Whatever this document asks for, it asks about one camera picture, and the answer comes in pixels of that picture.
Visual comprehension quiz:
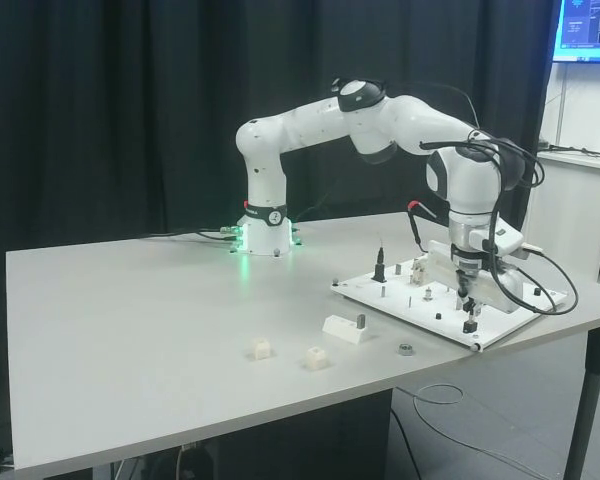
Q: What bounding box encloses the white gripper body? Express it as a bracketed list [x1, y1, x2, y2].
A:
[427, 239, 524, 315]

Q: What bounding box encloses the black curtain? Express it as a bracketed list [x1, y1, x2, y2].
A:
[0, 0, 564, 454]

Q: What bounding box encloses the white gear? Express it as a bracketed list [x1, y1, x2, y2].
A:
[409, 254, 431, 289]

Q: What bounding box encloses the long white peg holder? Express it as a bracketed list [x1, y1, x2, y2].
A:
[321, 313, 375, 345]

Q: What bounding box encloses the white cabinet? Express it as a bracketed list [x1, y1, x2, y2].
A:
[524, 144, 600, 290]

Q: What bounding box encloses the white task board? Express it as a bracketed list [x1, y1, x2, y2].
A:
[328, 252, 567, 354]

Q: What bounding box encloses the white stepped small holder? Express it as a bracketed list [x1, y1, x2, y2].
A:
[244, 338, 274, 362]

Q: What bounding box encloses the black table leg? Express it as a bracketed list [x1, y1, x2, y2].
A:
[563, 327, 600, 480]

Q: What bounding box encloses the black floor cable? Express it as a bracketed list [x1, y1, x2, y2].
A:
[387, 407, 434, 480]

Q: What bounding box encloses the black base cable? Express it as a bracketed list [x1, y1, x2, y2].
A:
[144, 227, 244, 246]

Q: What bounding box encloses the black plug with thin cable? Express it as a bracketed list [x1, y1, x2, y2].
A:
[371, 232, 390, 284]

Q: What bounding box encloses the blue screen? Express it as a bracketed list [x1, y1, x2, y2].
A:
[551, 0, 600, 65]

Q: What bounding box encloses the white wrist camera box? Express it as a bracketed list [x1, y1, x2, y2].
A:
[472, 224, 525, 256]

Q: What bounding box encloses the white holder with square hole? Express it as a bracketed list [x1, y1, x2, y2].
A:
[301, 345, 332, 373]

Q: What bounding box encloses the black camera cable loop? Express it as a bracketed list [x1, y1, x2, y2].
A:
[489, 139, 581, 315]

